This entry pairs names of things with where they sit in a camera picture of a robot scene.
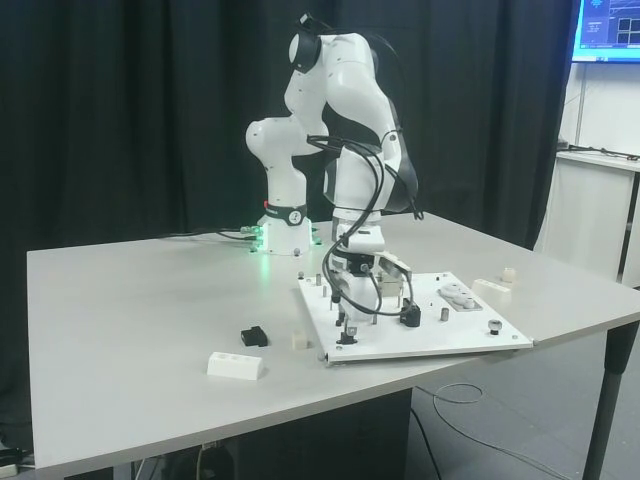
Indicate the black plug on board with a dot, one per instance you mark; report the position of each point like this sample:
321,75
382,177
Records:
413,316

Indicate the black D-SUB plug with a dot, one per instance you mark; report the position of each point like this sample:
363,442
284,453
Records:
253,336

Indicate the blue screen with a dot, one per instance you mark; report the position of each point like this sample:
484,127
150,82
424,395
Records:
607,30

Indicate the white holder with holes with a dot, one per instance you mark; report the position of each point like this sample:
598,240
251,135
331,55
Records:
235,366

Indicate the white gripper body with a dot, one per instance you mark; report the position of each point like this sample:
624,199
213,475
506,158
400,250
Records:
362,300

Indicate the white medium gear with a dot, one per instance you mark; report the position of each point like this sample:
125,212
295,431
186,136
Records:
467,301

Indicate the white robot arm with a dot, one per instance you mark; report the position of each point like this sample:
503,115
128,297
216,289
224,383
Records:
350,100

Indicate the metal round peg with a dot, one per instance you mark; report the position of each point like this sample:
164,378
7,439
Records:
444,315

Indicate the metal USB block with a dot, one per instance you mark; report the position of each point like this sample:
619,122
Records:
392,286

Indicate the small white round-topped holder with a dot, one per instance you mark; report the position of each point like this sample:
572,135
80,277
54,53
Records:
508,276

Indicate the black curtain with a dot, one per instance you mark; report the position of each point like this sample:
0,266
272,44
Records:
125,125

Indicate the white large gear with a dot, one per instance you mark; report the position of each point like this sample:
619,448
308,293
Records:
450,291

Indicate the metal bolt knob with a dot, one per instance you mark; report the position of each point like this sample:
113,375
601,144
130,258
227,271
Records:
495,326

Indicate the white task board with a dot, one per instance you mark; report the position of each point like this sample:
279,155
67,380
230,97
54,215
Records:
440,340

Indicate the black table leg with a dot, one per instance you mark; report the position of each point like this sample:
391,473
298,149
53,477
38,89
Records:
607,400

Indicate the white cabinet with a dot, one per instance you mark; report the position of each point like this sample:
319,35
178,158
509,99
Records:
590,220

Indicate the small white cube holder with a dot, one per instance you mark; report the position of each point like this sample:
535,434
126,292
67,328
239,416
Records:
300,339

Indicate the white wedge holder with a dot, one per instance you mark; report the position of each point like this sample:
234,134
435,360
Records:
492,290

